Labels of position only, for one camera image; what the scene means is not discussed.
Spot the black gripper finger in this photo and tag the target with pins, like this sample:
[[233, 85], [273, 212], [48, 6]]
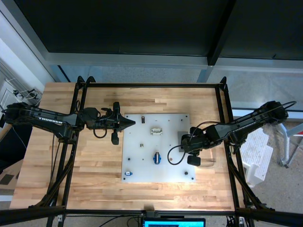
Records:
[[126, 120], [125, 125]]

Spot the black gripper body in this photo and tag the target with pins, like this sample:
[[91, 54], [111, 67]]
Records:
[[196, 142], [116, 123]]

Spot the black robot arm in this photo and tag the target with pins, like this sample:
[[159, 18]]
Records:
[[52, 119], [248, 124]]

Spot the grey cylinder holder block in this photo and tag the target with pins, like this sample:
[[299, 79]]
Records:
[[180, 137]]

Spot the clear plastic tub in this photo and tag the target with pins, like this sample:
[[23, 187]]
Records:
[[211, 156]]

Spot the beige connector housing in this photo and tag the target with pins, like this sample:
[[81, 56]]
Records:
[[156, 131]]

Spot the blue round holder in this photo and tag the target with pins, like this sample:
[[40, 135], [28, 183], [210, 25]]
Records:
[[154, 159]]

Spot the blue square socket base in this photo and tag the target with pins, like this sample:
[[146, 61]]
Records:
[[125, 174]]

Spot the white plastic board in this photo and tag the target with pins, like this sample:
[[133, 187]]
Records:
[[146, 170]]

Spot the white foam packing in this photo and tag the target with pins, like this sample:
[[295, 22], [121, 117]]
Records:
[[256, 156]]

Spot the grey window sill beam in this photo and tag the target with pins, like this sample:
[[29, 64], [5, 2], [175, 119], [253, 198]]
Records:
[[165, 60]]

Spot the blue-edged screen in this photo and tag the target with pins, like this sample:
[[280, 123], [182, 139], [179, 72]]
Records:
[[174, 223]]

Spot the grey metal stand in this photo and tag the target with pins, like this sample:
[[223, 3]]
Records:
[[287, 146]]

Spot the black pillar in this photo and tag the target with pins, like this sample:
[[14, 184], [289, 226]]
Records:
[[219, 42]]

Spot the brown cardboard box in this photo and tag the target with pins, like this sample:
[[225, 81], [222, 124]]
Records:
[[9, 179]]

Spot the black aluminium frame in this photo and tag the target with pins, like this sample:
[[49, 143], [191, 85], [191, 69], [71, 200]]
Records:
[[151, 85]]

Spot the black table-level camera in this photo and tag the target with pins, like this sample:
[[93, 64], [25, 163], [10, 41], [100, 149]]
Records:
[[149, 212]]

